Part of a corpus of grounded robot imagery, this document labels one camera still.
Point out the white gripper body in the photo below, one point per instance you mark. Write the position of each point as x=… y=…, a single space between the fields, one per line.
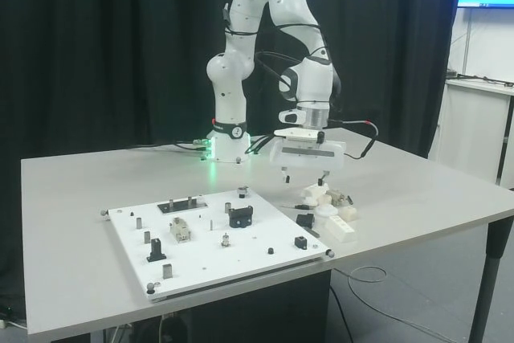
x=309 y=160

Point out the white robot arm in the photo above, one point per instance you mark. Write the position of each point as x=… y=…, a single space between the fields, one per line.
x=233 y=78

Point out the small white peg holder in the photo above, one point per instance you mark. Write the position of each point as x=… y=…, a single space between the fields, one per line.
x=314 y=191

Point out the long white peg holder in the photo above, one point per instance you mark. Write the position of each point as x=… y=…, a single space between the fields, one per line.
x=341 y=230

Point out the wide metal round peg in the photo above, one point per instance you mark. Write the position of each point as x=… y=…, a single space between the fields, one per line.
x=227 y=207

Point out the small metal square peg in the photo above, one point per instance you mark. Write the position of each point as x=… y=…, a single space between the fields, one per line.
x=147 y=237

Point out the large metal square peg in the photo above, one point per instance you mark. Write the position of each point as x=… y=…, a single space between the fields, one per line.
x=167 y=271

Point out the cream plastic block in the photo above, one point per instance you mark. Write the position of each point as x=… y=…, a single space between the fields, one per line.
x=325 y=199

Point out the metal waterproof plug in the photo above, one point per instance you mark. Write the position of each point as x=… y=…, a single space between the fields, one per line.
x=339 y=197

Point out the flat white mounting plate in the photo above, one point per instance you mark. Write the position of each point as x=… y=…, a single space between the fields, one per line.
x=297 y=134

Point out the white large gear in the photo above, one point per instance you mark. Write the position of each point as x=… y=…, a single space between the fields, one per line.
x=326 y=212

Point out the white square holder block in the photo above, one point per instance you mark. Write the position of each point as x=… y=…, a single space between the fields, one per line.
x=348 y=213

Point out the black plug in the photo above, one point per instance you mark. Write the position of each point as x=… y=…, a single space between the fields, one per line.
x=305 y=219

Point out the metal BNC plug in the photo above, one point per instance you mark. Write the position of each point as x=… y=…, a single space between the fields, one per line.
x=225 y=240

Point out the white task board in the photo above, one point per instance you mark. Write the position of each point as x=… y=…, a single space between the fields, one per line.
x=241 y=262

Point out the black box under table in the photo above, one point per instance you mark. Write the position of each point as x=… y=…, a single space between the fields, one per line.
x=261 y=311

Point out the white cabinet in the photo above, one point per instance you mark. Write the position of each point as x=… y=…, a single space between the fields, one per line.
x=470 y=130

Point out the black table leg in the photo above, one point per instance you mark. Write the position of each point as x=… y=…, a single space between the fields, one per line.
x=488 y=278

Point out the black curtain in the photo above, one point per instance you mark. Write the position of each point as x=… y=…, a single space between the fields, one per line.
x=100 y=58

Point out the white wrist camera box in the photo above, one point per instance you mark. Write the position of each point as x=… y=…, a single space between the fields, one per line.
x=290 y=116

